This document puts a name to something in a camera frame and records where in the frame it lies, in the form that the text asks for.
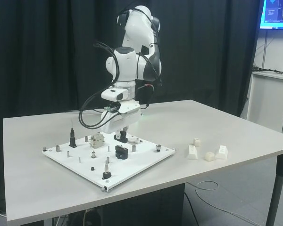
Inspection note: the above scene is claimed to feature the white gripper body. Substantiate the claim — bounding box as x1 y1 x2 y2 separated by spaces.
100 107 142 134

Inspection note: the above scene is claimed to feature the black D-SUB plug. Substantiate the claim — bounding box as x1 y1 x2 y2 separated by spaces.
117 133 129 144

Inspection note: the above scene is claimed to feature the black connector socket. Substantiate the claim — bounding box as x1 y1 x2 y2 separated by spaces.
115 145 129 161

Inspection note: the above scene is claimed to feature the beige connector block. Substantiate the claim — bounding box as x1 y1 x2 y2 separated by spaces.
89 132 106 149

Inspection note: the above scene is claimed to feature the metal USB plug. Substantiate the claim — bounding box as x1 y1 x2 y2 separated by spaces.
102 162 112 181

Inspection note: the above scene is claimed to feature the white task board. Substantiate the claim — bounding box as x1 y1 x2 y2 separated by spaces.
42 135 176 192

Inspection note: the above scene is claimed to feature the long white peg holder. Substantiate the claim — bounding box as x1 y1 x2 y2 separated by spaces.
215 145 229 161
186 145 199 161

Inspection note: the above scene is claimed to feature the black control cabinet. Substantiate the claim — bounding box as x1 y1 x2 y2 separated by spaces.
52 180 187 226

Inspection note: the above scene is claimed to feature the black curtain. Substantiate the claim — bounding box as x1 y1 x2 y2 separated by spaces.
0 0 266 148

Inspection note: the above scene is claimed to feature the white cabinet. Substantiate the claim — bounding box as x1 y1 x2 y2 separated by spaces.
246 70 283 137

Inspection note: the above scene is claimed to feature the dark grey table leg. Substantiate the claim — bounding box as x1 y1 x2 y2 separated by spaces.
266 155 283 226

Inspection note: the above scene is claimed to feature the blue screen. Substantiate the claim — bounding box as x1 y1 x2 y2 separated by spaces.
259 0 283 31

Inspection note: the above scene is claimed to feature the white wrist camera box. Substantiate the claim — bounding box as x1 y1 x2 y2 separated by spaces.
101 88 129 102

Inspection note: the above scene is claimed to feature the black looping robot cable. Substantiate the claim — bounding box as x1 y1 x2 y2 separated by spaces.
78 41 120 133

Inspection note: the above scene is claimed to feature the black Ethernet plug with cable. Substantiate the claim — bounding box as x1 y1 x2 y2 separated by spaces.
68 119 77 149

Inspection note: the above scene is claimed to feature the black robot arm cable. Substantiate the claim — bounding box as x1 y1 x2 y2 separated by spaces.
129 6 164 95

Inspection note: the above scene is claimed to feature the grey floor cable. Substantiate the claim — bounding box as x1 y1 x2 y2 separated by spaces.
194 180 259 226

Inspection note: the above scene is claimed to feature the black floor cable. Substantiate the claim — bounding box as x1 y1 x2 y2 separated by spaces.
183 192 200 226

